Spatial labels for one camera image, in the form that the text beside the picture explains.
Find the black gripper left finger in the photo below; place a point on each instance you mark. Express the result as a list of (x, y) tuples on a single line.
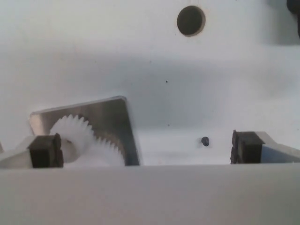
[(44, 152)]

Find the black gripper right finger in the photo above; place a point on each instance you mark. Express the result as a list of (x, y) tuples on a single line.
[(246, 147)]

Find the white small gear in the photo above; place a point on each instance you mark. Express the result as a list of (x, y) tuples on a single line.
[(77, 127)]

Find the white medium gear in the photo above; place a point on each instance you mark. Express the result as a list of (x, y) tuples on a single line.
[(105, 154)]

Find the white task board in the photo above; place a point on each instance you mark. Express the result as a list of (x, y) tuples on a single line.
[(164, 58)]

